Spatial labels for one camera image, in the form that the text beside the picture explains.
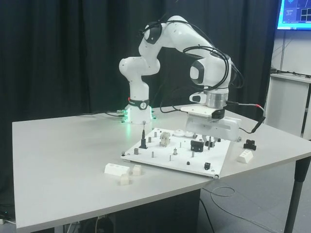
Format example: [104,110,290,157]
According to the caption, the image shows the silver wrist ring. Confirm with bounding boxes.
[206,91,228,108]

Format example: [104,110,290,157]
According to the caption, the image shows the white long peg holder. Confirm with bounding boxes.
[104,163,131,175]
[237,150,254,164]

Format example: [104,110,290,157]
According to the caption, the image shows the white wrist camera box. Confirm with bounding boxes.
[190,93,207,104]

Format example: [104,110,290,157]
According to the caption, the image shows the white cabinet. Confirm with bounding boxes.
[264,72,311,142]

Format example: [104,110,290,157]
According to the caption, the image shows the flat white mounting plate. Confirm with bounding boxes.
[181,106,215,116]

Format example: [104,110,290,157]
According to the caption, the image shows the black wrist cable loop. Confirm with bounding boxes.
[159,96,195,114]

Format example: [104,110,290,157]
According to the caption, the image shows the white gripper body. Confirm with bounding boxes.
[186,116,242,142]

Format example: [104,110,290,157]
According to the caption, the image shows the white task board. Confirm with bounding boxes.
[121,128,231,180]

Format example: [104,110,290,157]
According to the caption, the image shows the thin black rod on wire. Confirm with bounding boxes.
[227,101,267,133]

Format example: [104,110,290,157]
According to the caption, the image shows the black base cables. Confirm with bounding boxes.
[84,109,130,119]

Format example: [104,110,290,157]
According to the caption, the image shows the blue screen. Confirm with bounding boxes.
[276,0,311,31]

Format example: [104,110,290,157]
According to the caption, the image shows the beige connector block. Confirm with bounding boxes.
[159,133,171,147]

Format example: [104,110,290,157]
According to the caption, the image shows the grey floor cable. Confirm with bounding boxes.
[200,186,237,233]

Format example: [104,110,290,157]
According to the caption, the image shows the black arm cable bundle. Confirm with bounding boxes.
[140,20,245,98]

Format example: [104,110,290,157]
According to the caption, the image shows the black plug in black holder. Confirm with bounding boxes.
[243,139,258,150]

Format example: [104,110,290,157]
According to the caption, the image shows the black D-SUB plug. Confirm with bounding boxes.
[190,140,204,152]

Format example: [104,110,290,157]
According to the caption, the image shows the black table leg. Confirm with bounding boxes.
[283,160,310,233]

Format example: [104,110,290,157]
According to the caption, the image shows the black curtains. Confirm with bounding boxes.
[0,0,277,219]

